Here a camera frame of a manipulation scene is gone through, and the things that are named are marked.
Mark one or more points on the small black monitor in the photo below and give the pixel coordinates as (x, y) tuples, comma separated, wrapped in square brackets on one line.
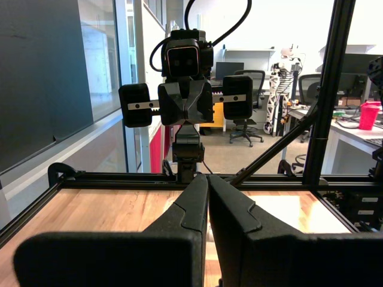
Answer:
[(229, 70)]

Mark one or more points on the white lattice humanoid figure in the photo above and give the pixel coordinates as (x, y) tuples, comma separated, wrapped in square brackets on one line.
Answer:
[(276, 86)]

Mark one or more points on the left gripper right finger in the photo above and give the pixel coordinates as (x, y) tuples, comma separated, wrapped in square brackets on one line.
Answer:
[(299, 260)]

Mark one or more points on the grey mesh office chair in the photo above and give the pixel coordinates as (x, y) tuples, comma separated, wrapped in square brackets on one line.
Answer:
[(308, 89)]

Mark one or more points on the black aluminium frame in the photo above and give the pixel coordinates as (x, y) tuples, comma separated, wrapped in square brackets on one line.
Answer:
[(119, 179)]

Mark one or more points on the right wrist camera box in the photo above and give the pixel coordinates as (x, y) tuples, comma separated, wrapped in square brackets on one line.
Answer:
[(182, 59)]

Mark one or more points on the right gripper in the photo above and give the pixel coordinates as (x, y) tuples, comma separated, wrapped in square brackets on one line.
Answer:
[(136, 116)]

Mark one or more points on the white desk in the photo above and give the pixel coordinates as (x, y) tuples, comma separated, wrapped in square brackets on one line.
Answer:
[(344, 131)]

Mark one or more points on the pink plastic cup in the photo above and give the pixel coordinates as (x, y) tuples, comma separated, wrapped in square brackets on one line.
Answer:
[(368, 116)]

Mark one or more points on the red panel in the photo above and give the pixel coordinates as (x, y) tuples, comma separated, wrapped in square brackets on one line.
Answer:
[(155, 149)]

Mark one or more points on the yellow cabinet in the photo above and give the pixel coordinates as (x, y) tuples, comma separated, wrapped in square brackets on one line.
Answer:
[(218, 116)]

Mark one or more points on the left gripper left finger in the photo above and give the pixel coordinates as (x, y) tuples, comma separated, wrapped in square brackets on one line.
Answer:
[(119, 260)]

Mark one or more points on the large dark monitor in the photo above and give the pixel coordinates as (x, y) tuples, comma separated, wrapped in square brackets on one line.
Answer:
[(359, 64)]

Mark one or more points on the black office chair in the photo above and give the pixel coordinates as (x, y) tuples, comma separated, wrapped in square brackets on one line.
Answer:
[(258, 89)]

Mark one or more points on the black keyboard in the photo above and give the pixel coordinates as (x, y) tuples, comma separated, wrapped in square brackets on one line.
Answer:
[(374, 142)]

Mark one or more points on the white shelf unit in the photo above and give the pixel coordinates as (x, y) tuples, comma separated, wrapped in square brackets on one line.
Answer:
[(254, 56)]

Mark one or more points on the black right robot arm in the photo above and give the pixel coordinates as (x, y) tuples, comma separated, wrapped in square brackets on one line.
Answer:
[(188, 152)]

